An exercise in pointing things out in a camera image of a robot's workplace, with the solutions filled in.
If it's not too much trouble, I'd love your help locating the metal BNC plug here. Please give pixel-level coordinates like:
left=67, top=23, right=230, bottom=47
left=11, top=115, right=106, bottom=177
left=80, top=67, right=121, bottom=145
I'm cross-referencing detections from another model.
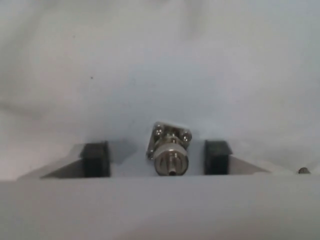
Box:
left=152, top=143, right=188, bottom=177

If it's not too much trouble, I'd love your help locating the white task board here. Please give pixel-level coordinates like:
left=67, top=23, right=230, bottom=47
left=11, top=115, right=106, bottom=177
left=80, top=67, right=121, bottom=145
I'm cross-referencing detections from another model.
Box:
left=0, top=0, right=320, bottom=182

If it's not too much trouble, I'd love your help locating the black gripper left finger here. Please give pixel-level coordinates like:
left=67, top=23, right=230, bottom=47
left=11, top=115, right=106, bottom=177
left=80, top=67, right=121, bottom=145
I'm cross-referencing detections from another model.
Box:
left=39, top=140, right=111, bottom=179

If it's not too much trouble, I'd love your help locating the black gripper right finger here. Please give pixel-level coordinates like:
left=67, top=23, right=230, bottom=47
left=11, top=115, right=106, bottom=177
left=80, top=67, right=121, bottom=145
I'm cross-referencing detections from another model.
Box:
left=203, top=139, right=273, bottom=176

